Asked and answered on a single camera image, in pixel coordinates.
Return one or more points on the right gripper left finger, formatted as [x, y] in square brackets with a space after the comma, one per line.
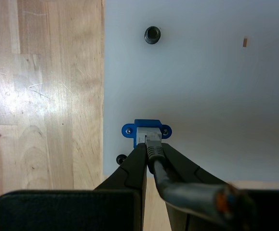
[81, 211]

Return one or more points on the blue socket block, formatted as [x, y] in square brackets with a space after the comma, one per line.
[129, 131]

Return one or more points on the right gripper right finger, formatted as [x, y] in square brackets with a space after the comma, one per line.
[182, 168]

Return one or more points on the white task board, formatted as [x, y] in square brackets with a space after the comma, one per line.
[214, 96]

